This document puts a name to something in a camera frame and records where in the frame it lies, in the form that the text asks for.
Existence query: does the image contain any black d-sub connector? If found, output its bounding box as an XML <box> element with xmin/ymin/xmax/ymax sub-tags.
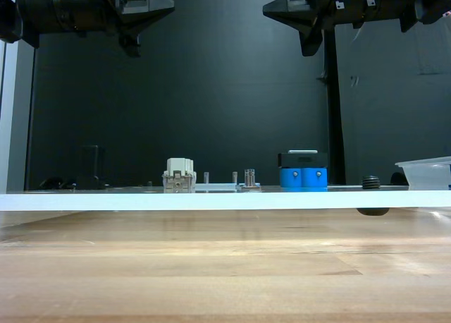
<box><xmin>277</xmin><ymin>149</ymin><xmax>328</xmax><ymax>169</ymax></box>

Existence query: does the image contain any beige connector housing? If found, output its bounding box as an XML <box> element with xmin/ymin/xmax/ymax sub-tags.
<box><xmin>161</xmin><ymin>157</ymin><xmax>197</xmax><ymax>194</ymax></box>

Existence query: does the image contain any small metal connector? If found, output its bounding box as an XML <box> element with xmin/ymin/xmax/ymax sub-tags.
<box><xmin>241</xmin><ymin>167</ymin><xmax>261</xmax><ymax>193</ymax></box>

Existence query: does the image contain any black knurled screw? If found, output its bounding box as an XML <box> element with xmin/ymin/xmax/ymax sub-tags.
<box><xmin>361</xmin><ymin>175</ymin><xmax>381</xmax><ymax>190</ymax></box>

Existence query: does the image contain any silver mounting block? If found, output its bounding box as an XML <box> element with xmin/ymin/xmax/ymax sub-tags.
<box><xmin>194</xmin><ymin>183</ymin><xmax>236</xmax><ymax>193</ymax></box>

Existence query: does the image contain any clear plastic tub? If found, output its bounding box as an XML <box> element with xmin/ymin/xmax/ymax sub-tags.
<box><xmin>394</xmin><ymin>156</ymin><xmax>451</xmax><ymax>190</ymax></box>

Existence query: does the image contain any white mounting board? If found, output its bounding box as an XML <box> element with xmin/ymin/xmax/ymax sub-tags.
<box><xmin>0</xmin><ymin>185</ymin><xmax>451</xmax><ymax>212</ymax></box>

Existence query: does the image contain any black rubber foot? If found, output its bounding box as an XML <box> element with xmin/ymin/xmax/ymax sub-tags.
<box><xmin>356</xmin><ymin>207</ymin><xmax>390</xmax><ymax>217</ymax></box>

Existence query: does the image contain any black upright post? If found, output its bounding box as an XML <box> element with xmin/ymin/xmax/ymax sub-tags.
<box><xmin>322</xmin><ymin>30</ymin><xmax>346</xmax><ymax>187</ymax></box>

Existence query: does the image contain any blue connector mount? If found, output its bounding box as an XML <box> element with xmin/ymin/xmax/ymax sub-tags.
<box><xmin>280</xmin><ymin>166</ymin><xmax>328</xmax><ymax>188</ymax></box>

